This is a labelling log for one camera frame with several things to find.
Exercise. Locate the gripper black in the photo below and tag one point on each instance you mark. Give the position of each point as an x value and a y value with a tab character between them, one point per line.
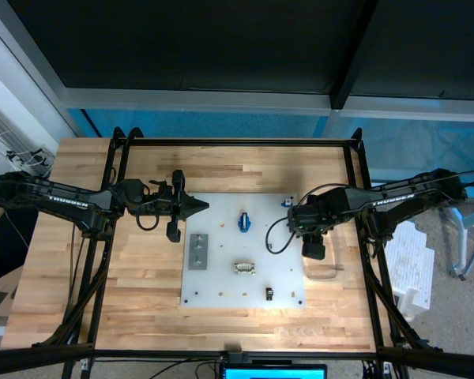
314	248
177	179

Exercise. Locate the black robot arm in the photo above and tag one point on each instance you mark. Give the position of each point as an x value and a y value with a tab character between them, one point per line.
63	199
391	202

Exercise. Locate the small blue white connector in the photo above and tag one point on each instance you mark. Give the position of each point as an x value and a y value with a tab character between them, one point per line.
287	202

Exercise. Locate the beige connector base socket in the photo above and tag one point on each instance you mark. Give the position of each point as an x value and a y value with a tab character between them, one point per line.
245	268

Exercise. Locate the white taskboard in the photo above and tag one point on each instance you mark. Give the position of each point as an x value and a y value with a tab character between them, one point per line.
189	284

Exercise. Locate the clear plastic tub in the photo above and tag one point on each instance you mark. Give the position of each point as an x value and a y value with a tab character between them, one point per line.
320	270

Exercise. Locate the grey metal plate with pegs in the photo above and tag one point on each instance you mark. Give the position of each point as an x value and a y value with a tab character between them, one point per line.
192	252

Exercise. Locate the black socket block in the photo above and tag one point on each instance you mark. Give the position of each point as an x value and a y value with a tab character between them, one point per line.
269	294

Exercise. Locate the white foam packaging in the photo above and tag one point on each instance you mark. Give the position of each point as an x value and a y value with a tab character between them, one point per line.
412	268

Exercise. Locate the laptop with blue screen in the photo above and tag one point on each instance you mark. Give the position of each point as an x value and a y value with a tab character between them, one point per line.
272	373

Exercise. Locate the grey metal stand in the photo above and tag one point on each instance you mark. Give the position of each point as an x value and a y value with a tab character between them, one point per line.
461	245

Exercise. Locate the cardboard box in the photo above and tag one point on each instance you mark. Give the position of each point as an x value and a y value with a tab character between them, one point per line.
0	288

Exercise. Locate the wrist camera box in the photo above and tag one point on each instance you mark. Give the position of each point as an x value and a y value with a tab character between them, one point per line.
162	189

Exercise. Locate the blue connector mount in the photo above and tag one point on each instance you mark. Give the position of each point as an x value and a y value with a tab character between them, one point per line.
243	229

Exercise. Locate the black aluminium frame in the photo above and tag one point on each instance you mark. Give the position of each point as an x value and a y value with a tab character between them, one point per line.
237	141

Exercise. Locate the black table-level camera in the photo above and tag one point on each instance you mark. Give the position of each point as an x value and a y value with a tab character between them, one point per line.
236	356

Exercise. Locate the silver frame bracket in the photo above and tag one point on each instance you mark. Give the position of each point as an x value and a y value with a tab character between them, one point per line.
387	368
85	364

